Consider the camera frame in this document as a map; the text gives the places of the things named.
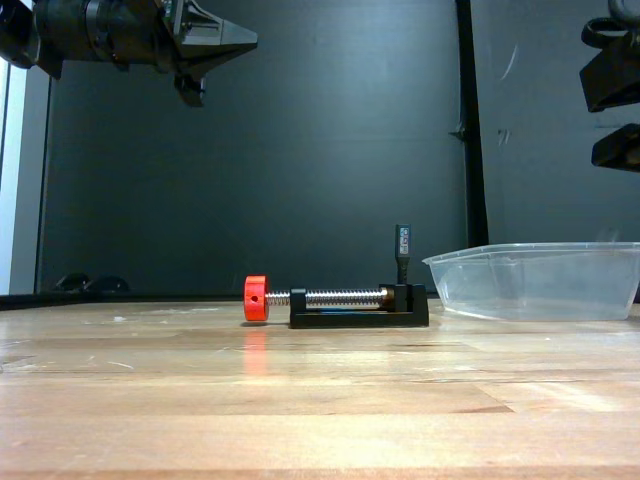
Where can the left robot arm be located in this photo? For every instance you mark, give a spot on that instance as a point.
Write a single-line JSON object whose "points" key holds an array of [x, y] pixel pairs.
{"points": [[15, 30]]}

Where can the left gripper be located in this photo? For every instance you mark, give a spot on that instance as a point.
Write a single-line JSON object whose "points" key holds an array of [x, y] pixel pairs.
{"points": [[100, 30]]}

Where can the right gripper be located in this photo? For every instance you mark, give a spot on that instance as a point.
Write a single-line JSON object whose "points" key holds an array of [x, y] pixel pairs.
{"points": [[612, 25]]}

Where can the clear plastic container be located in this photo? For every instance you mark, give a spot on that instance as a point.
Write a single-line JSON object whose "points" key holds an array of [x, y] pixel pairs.
{"points": [[535, 285]]}

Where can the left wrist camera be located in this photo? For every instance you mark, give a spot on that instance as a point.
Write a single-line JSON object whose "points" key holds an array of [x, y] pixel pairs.
{"points": [[190, 90]]}

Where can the black clamp with red knob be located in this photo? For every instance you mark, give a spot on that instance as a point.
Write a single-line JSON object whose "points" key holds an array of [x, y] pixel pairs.
{"points": [[360, 312]]}

